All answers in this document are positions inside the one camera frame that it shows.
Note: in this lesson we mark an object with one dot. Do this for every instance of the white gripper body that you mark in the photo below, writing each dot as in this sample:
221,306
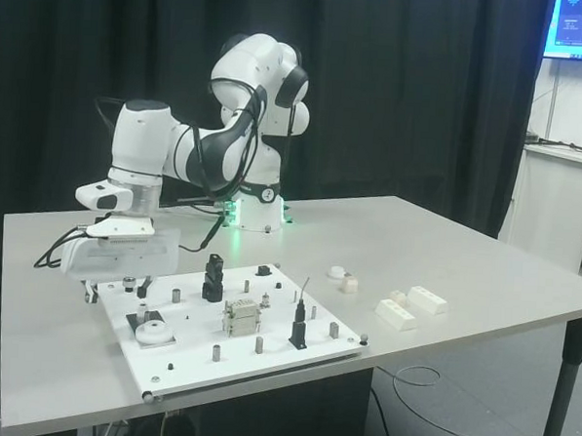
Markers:
122,263

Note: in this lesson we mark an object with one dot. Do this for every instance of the white medium gear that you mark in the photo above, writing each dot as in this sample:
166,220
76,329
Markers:
336,271

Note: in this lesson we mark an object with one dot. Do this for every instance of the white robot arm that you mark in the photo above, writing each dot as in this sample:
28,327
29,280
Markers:
141,142

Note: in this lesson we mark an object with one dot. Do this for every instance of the white large gear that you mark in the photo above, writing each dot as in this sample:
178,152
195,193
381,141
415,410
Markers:
154,333

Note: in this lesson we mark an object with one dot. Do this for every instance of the round waterproof plug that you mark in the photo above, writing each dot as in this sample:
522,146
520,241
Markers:
129,284

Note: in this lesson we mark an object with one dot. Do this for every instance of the flat white mounting plate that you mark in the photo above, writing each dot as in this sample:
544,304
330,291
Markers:
122,228

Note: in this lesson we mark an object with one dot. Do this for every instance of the white task board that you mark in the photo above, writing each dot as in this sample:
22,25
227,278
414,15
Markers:
192,335

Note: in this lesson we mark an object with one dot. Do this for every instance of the black D-SUB plug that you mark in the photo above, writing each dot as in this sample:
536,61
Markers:
213,280

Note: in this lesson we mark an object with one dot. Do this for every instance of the small metal square peg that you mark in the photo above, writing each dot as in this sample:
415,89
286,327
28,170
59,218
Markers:
245,286

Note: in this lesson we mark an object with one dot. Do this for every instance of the metal BNC plug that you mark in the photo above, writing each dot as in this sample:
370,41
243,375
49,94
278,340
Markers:
266,300

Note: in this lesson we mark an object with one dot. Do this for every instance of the black USB plug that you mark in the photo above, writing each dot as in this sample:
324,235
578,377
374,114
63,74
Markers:
299,316

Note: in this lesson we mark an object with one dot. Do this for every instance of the small white cube holder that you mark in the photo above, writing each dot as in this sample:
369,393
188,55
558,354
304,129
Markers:
397,297
350,284

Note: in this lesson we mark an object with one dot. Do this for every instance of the black curtain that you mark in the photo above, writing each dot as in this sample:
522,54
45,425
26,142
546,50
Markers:
61,45

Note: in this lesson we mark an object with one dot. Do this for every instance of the long white peg holder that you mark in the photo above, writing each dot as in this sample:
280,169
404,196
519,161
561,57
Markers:
428,300
395,315

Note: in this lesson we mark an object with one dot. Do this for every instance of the black table leg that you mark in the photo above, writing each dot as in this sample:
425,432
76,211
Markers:
562,388

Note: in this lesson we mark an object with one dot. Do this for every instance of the blue screen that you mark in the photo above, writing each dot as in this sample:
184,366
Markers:
579,28

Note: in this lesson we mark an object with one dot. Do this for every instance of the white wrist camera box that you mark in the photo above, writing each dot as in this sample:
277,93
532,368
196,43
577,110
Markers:
99,197

